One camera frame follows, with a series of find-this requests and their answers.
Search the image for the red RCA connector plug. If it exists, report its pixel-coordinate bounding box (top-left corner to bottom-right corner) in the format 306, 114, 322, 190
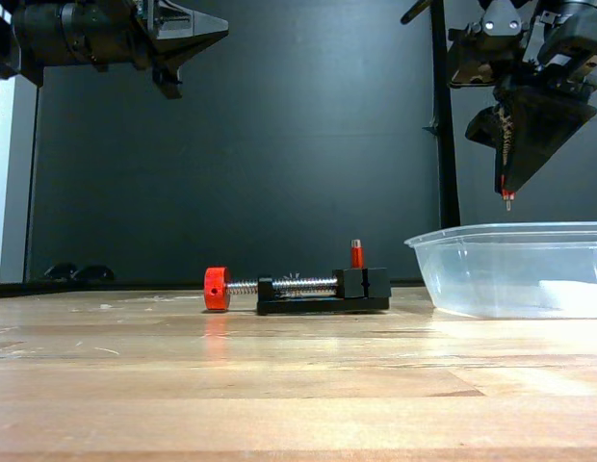
493, 104, 519, 213

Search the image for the clear plastic tub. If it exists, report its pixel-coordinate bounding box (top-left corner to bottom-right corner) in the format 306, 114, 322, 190
403, 220, 597, 321

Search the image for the red RCA receptacle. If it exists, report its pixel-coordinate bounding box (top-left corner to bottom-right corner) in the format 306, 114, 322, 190
349, 239, 367, 270

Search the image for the black vise with red knob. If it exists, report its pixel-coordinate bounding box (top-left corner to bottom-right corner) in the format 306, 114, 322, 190
203, 266, 392, 317

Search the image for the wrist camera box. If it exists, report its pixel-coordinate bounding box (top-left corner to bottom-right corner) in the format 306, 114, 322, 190
480, 3, 524, 38

